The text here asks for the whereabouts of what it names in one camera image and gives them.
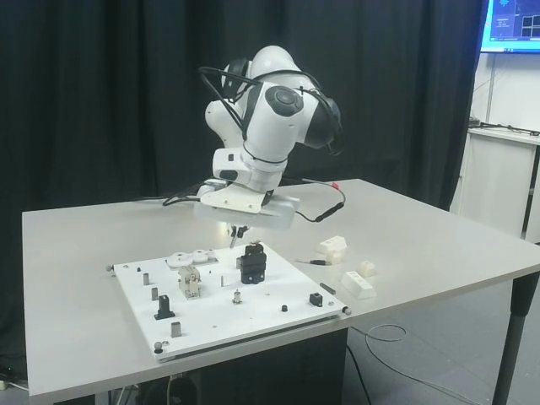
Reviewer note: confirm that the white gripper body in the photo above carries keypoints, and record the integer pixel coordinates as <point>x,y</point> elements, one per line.
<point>278,215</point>

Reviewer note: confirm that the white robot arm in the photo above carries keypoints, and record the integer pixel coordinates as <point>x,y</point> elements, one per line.
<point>261,126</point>

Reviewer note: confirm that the large metal square peg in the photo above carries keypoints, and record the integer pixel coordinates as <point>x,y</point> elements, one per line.
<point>175,329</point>

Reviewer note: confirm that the flat white mounting plate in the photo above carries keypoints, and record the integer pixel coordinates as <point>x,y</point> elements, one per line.
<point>232,200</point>

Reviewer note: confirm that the black D-SUB plug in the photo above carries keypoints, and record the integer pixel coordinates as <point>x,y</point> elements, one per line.
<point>251,266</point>

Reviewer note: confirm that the white medium gear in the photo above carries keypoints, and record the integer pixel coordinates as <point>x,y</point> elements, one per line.
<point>202,255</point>

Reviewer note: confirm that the white large gear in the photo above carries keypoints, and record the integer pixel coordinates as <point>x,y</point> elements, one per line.
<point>178,259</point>

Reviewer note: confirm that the small black plug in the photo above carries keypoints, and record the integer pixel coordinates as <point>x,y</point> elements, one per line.
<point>318,262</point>

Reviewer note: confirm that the white holder with three holes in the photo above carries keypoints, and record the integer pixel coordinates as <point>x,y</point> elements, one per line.
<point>333,244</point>

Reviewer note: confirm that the metal BNC plug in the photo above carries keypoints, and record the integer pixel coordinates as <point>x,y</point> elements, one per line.
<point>237,297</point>

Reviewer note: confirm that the beige connector block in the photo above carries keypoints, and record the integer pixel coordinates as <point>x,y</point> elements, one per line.
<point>190,284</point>

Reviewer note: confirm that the small white cube holder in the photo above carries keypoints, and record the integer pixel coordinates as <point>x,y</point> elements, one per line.
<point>337,257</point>
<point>366,269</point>

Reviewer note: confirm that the small black bar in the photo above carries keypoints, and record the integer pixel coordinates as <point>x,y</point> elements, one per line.
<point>327,288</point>

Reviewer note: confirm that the white task board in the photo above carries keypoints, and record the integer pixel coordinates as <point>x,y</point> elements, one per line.
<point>253,327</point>

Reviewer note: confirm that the long white sloped holder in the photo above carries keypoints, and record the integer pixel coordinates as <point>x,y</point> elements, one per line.
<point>358,287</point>

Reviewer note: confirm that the black cabinet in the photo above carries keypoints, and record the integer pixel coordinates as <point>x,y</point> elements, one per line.
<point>261,379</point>

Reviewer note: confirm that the black curtain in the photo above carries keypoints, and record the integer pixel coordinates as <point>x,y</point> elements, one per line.
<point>84,84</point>

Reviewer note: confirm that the white cabinet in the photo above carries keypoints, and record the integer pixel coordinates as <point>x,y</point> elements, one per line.
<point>498,181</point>

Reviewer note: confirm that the black table leg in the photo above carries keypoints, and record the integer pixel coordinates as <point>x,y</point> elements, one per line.
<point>512,337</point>

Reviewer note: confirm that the blue screen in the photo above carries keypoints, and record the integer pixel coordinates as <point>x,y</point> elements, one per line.
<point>510,25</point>

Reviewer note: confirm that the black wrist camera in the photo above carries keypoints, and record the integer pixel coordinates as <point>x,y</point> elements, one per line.
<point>268,196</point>

